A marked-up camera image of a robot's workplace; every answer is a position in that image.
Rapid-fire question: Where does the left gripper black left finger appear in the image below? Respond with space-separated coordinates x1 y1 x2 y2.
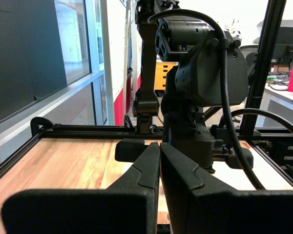
1 142 161 234

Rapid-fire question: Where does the black frame rail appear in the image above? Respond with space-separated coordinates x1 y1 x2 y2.
249 138 293 190
36 123 293 142
0 130 46 188

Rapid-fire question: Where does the black frame post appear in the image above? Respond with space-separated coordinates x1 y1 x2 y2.
240 0 288 129

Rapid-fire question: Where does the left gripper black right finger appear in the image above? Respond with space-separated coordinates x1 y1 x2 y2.
160 142 293 234

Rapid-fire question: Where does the red and white partition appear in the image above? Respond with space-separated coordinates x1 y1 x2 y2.
113 70 132 126

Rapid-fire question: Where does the white desk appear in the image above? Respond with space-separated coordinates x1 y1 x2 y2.
255 81 293 129

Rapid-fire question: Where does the white window frame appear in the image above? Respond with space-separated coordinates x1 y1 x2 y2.
0 0 115 147

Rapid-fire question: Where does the yellow drawer cabinet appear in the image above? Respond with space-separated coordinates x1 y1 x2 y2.
155 62 179 91

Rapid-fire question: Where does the black corner bracket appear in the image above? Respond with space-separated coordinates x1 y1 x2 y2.
30 117 55 134

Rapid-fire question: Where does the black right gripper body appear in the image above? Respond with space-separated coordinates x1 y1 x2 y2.
115 104 254 174

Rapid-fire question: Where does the black office chair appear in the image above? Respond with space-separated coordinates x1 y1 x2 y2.
240 45 259 74

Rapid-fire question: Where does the black computer monitor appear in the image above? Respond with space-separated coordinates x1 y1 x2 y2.
271 26 293 65

